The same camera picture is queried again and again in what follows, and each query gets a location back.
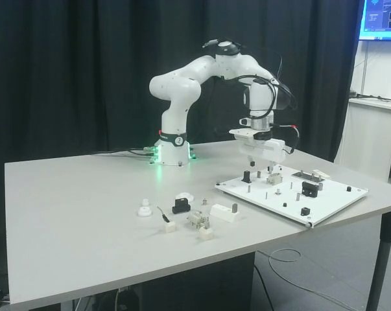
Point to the white small gear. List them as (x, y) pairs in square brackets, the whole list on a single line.
[(144, 202)]

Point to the black curtains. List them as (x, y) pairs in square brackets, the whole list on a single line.
[(85, 64)]

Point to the flat white mount plate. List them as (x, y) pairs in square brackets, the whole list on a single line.
[(244, 133)]

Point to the blue screen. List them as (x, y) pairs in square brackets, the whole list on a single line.
[(381, 19)]

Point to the metal square peg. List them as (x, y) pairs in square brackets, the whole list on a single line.
[(235, 208)]

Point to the white large gear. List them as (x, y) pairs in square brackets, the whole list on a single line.
[(184, 196)]

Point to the long white peg holder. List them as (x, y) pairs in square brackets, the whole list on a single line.
[(222, 212)]

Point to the black D-SUB plug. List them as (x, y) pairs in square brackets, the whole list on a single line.
[(181, 207)]

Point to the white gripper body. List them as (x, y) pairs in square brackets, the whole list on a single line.
[(263, 149)]

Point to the white task board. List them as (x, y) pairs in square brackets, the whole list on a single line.
[(269, 204)]

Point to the black table leg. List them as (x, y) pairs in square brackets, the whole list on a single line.
[(381, 259)]

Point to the white cabinet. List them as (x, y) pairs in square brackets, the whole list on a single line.
[(370, 139)]

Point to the white block plug holder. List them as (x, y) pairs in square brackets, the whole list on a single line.
[(207, 234)]

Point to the small white plug holder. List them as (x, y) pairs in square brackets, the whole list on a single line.
[(168, 227)]

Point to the white medium gear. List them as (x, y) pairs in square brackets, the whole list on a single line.
[(144, 212)]

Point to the grey waterproof plug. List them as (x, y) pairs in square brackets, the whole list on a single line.
[(198, 219)]

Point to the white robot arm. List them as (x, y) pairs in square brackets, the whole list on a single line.
[(174, 90)]

